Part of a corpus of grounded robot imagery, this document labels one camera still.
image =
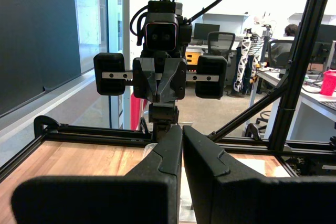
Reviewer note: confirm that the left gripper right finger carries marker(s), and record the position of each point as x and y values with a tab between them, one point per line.
249	200

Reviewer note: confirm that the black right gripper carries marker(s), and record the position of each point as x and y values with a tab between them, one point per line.
110	74

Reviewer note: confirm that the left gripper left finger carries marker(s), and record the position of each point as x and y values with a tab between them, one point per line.
105	200

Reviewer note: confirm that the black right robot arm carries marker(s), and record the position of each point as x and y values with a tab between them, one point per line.
163	113

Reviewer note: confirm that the red panel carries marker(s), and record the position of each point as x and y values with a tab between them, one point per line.
136	111

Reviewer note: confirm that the yellow drawer cabinet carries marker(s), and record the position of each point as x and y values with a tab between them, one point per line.
192	58

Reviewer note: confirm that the clear plastic tub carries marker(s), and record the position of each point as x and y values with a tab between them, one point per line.
148	150

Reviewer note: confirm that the black computer monitor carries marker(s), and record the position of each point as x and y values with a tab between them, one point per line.
324	40
207	32

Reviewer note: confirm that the white lattice robot legs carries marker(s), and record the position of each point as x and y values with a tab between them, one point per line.
246	51

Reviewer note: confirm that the white office desk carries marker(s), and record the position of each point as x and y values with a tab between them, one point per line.
312	108

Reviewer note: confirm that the red cup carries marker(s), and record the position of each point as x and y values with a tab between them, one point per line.
328	83

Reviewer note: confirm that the person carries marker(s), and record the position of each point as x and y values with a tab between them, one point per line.
291	30

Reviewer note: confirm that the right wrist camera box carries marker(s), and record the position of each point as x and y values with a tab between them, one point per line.
160	36

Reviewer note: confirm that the black aluminium frame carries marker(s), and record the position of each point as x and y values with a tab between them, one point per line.
304	51

